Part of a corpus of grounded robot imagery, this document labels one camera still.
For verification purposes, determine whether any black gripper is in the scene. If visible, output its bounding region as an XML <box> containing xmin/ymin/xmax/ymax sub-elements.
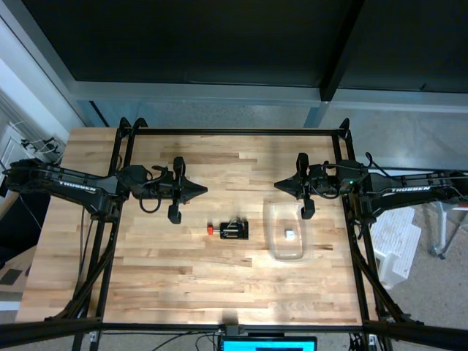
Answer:
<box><xmin>273</xmin><ymin>152</ymin><xmax>341</xmax><ymax>220</ymax></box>
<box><xmin>156</xmin><ymin>156</ymin><xmax>208</xmax><ymax>224</ymax></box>

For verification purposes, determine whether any black clamp with red knob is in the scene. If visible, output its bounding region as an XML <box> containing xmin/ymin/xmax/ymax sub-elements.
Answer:
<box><xmin>206</xmin><ymin>217</ymin><xmax>250</xmax><ymax>241</ymax></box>

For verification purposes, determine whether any clear plastic tub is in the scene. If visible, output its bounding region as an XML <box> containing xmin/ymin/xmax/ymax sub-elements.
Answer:
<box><xmin>263</xmin><ymin>200</ymin><xmax>314</xmax><ymax>263</ymax></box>

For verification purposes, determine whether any white foam packing block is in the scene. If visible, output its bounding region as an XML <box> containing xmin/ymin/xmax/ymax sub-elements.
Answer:
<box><xmin>369</xmin><ymin>206</ymin><xmax>422</xmax><ymax>292</ymax></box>

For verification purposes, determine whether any grey metal stand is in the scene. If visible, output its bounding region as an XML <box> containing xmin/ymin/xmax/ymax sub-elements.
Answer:
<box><xmin>412</xmin><ymin>178</ymin><xmax>468</xmax><ymax>261</ymax></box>

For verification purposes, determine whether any screen with blue edge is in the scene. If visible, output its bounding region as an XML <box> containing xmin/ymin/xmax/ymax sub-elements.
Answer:
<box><xmin>218</xmin><ymin>335</ymin><xmax>318</xmax><ymax>351</ymax></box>

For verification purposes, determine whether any flat cardboard box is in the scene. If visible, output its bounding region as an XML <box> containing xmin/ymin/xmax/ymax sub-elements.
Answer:
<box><xmin>0</xmin><ymin>244</ymin><xmax>37</xmax><ymax>312</ymax></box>

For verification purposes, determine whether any black vertical post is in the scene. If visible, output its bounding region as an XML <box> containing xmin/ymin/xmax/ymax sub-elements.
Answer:
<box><xmin>320</xmin><ymin>0</ymin><xmax>366</xmax><ymax>102</ymax></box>

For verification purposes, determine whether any white power strip with cables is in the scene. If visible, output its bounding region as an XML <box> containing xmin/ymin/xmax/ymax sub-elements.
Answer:
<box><xmin>18</xmin><ymin>137</ymin><xmax>62</xmax><ymax>156</ymax></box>

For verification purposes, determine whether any black metal table frame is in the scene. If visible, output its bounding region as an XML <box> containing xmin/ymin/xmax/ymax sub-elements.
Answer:
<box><xmin>0</xmin><ymin>116</ymin><xmax>468</xmax><ymax>351</ymax></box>

